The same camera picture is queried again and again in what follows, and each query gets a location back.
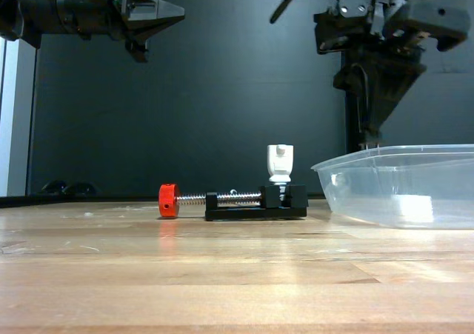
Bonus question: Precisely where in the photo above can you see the clear plastic tub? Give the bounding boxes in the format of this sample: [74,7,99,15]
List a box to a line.
[310,144,474,231]

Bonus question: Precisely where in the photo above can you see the silver threaded clamp screw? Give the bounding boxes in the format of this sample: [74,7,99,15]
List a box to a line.
[176,190,264,206]

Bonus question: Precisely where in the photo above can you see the black bench clamp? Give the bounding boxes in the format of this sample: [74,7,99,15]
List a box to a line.
[205,184,309,223]

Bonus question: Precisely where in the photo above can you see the orange round clamp knob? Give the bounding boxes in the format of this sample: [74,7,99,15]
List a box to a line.
[158,183,181,219]

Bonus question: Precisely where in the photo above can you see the black rounded knob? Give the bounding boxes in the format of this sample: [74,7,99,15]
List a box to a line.
[41,180,68,196]
[63,181,98,196]

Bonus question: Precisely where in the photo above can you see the black vertical frame post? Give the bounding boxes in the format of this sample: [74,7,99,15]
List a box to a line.
[343,52,363,154]
[24,33,40,198]

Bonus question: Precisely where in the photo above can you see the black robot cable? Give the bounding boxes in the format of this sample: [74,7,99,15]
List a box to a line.
[269,0,310,24]

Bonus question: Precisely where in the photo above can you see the black horizontal frame rail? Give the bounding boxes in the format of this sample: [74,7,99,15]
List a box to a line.
[0,193,330,209]

